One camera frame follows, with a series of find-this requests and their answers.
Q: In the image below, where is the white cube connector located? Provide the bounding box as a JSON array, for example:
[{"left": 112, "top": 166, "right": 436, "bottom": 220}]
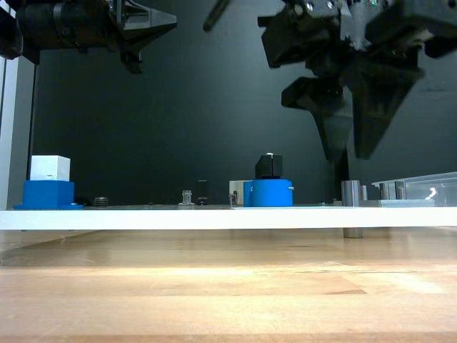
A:
[{"left": 30, "top": 154, "right": 71, "bottom": 182}]

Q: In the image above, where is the small clear connector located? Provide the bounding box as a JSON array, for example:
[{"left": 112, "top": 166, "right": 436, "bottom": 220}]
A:
[{"left": 178, "top": 189, "right": 196, "bottom": 207}]

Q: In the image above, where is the white board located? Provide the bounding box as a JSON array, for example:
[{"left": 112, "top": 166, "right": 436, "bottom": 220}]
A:
[{"left": 0, "top": 205, "right": 457, "bottom": 232}]

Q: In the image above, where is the small black socket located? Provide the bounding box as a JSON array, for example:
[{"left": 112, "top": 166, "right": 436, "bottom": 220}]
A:
[{"left": 196, "top": 179, "right": 210, "bottom": 205}]

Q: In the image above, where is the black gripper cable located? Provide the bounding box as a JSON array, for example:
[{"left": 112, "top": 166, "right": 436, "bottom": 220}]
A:
[{"left": 202, "top": 0, "right": 231, "bottom": 33}]

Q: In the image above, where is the clear plastic tub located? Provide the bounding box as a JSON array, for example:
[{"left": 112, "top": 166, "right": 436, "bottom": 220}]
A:
[{"left": 371, "top": 171, "right": 457, "bottom": 208}]

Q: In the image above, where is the blue round holder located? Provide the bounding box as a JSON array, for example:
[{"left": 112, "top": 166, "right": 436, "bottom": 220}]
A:
[{"left": 243, "top": 179, "right": 296, "bottom": 207}]

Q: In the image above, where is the black plug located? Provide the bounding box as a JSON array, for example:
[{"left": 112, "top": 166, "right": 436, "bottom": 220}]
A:
[{"left": 254, "top": 152, "right": 283, "bottom": 179}]

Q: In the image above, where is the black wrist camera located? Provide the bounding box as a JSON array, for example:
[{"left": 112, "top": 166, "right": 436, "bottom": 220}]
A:
[{"left": 257, "top": 6, "right": 346, "bottom": 69}]

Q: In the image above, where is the grey metal block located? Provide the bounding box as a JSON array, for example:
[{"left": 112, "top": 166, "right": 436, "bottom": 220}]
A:
[{"left": 359, "top": 184, "right": 436, "bottom": 208}]

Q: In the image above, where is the blue square holder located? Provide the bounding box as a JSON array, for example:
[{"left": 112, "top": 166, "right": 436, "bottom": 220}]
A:
[{"left": 14, "top": 180, "right": 84, "bottom": 210}]

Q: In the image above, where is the steel cylinder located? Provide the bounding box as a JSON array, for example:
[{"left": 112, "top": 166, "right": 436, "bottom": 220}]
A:
[{"left": 341, "top": 180, "right": 364, "bottom": 239}]

